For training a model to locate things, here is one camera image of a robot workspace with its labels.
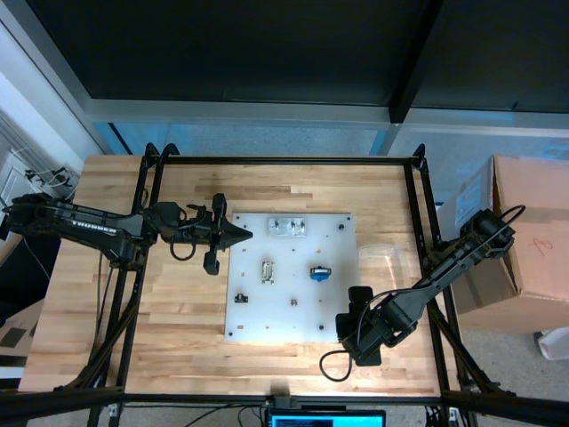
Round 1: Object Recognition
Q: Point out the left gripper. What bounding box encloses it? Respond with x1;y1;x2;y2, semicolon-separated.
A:
202;193;254;276

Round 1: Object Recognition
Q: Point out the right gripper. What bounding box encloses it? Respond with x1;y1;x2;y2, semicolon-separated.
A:
335;286;385;367

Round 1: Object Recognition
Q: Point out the clear block fitting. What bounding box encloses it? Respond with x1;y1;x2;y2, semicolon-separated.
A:
266;216;309;239

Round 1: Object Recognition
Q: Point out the blue screen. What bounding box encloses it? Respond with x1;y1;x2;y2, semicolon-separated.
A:
265;409;387;427

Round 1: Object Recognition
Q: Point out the clear plastic container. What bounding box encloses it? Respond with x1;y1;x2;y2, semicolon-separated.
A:
357;242;419;290

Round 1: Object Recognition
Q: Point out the black frame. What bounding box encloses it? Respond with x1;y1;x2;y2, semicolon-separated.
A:
0;141;569;427

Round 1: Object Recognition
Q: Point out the blue socket block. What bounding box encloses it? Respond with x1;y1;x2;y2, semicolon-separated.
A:
309;264;333;285

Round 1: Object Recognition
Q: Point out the cardboard box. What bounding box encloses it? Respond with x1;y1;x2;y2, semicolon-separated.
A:
437;153;569;335

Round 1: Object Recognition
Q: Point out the small black table camera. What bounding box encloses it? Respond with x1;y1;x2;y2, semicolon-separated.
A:
266;391;300;408

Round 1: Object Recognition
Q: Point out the white task board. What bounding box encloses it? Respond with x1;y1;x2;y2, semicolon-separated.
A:
224;212;358;343

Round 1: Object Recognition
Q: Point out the black vertical post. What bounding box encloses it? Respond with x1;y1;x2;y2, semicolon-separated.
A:
387;0;445;125

